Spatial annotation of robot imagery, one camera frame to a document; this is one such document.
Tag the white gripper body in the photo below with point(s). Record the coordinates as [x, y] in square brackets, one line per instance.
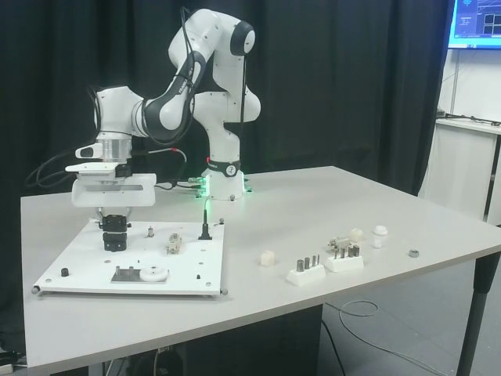
[113, 194]

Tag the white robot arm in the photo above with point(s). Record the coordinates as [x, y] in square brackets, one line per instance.
[219, 105]

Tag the metal BNC plug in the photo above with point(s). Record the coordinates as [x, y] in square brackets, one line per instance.
[149, 232]

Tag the flat white mounting plate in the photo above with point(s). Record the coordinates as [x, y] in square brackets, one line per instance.
[90, 167]

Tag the white task board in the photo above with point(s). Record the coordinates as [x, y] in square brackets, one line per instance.
[98, 278]

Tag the white large gear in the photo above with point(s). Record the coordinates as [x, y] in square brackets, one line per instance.
[154, 274]

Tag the tall black plug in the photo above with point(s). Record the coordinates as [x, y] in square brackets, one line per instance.
[204, 231]

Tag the white small holder block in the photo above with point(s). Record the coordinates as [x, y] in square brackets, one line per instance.
[357, 234]
[267, 258]

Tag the widest metal round peg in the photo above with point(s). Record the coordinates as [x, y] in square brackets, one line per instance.
[300, 265]

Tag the wide metal round peg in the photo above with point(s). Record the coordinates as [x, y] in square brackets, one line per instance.
[307, 262]

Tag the white round peg holder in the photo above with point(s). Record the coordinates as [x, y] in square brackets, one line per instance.
[307, 277]

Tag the grey rectangular multi-pin plug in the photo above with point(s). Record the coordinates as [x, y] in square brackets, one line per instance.
[338, 243]

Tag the thin metal square peg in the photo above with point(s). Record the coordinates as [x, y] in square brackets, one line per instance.
[342, 253]

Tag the white square peg holder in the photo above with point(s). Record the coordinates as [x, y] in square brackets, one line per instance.
[346, 264]

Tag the wide metal square peg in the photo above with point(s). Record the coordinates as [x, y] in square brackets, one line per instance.
[350, 251]

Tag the widest metal square peg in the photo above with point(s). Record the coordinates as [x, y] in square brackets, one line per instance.
[356, 250]

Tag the black curtain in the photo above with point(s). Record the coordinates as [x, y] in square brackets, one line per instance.
[332, 78]

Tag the white small gear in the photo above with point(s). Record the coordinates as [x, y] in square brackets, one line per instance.
[377, 243]

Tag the white medium gear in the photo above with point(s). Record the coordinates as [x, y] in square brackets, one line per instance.
[380, 230]

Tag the metal hex nut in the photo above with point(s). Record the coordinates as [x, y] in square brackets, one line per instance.
[413, 253]

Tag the white cabinet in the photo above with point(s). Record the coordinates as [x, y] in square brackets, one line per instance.
[462, 168]

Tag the black table leg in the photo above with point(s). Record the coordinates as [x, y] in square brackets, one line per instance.
[475, 313]

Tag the blue screen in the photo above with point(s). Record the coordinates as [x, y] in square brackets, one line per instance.
[475, 21]

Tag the small white camera box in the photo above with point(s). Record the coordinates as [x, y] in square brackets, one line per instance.
[88, 152]

